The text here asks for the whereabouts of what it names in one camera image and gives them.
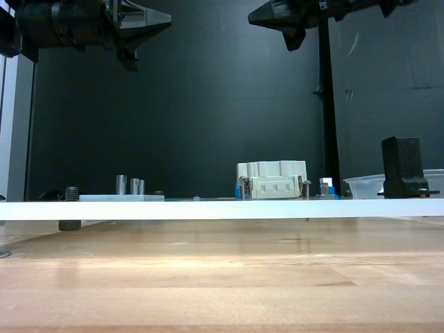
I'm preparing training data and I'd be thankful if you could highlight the white taskboard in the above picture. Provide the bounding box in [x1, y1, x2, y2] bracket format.
[0, 200, 444, 221]

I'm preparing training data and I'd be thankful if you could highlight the black vertical post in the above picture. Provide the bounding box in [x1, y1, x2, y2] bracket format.
[311, 19, 343, 200]

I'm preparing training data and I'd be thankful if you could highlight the beige connector housing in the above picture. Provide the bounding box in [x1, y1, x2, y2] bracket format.
[236, 160, 307, 201]

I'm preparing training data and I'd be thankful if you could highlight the black bar holder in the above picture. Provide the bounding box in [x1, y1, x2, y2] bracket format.
[376, 136, 441, 200]

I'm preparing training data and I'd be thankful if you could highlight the blue clamp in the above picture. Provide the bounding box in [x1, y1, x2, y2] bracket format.
[234, 182, 251, 201]

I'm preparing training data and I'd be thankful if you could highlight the small blue socket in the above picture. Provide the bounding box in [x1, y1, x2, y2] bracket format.
[319, 177, 339, 200]

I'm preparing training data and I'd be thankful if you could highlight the grey metal plate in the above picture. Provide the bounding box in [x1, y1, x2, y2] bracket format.
[78, 194, 165, 203]

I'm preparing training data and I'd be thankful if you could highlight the black board foot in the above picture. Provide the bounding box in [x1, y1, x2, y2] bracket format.
[58, 219, 82, 232]

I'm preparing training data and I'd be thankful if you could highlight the clear plastic tub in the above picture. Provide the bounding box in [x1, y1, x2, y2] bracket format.
[342, 168, 444, 200]

